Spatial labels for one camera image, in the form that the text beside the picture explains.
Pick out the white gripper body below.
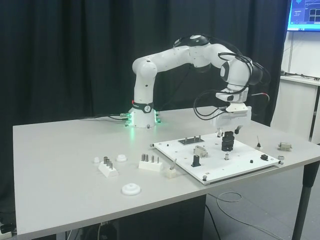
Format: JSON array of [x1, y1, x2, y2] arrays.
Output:
[[211, 106, 252, 131]]

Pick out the black Ethernet plug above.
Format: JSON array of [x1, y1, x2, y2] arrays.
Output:
[[220, 139, 235, 153]]

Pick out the grey D-SUB plug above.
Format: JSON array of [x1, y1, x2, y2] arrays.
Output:
[[193, 145, 209, 159]]

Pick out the white task board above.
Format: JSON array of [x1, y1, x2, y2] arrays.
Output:
[[150, 132, 286, 187]]

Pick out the black USB plug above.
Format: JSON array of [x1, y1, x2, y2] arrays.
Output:
[[190, 154, 202, 168]]

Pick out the white cabinet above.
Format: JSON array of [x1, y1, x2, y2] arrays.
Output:
[[270, 71, 320, 145]]

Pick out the white holder for square pegs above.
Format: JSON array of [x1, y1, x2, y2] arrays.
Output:
[[138, 159, 164, 173]]

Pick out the black table leg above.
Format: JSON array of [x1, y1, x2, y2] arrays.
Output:
[[291, 159, 315, 240]]

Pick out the white large gear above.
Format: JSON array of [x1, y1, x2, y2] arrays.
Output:
[[121, 182, 142, 196]]

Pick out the white holder for round pegs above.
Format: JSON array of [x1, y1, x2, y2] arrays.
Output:
[[97, 161, 120, 179]]

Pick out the blue screen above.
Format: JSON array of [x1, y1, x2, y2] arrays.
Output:
[[285, 0, 320, 33]]

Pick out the black curtains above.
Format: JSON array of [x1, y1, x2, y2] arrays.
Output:
[[0, 0, 293, 226]]

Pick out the black cable loop at wrist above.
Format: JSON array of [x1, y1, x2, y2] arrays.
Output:
[[193, 89, 227, 121]]

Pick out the thin red wire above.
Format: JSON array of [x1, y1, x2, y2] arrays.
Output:
[[250, 92, 270, 104]]

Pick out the black cable bundle along arm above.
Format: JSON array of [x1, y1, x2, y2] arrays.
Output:
[[172, 36, 272, 87]]

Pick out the grey cable on floor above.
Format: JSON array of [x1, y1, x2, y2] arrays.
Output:
[[206, 191, 295, 240]]

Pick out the black cables at arm foot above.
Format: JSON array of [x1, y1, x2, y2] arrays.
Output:
[[83, 113, 132, 123]]

